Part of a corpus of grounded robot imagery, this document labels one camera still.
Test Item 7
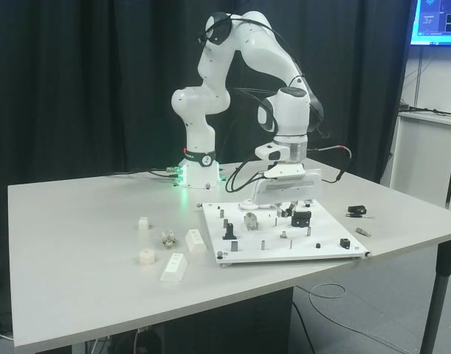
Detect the black looped gripper cable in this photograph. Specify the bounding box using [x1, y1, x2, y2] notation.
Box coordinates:
[226, 158, 271, 195]

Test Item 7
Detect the grey floor cable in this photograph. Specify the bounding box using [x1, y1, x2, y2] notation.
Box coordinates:
[307, 282, 424, 342]

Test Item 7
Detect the white task board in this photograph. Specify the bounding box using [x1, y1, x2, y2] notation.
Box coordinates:
[196, 198, 373, 267]

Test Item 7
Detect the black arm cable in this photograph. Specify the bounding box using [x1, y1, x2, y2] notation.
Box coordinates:
[196, 13, 326, 137]

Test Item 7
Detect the black curtain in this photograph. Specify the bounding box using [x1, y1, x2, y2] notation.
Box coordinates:
[0, 0, 414, 325]

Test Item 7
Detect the white wedge holder block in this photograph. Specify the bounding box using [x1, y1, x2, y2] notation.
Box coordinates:
[185, 229, 208, 254]

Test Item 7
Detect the long white peg holder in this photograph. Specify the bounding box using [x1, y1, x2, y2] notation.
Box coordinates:
[159, 252, 188, 283]

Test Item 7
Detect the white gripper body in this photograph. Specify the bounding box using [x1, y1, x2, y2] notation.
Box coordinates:
[252, 167, 324, 207]

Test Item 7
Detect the white cabinet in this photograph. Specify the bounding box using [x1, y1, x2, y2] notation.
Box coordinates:
[379, 109, 451, 214]

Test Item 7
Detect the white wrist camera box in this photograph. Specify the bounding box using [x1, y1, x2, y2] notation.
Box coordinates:
[255, 144, 282, 162]

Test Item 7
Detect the black block plug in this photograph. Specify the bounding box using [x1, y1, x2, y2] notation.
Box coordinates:
[291, 209, 313, 228]

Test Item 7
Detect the black table leg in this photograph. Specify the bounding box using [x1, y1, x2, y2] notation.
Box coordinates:
[419, 238, 451, 354]

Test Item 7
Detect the blue screen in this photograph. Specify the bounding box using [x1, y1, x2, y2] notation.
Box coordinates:
[409, 0, 451, 48]

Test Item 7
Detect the black base cable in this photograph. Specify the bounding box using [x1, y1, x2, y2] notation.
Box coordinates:
[112, 166, 182, 179]

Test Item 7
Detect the metal ribbed plug part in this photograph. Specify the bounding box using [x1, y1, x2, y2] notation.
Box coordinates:
[159, 231, 179, 248]

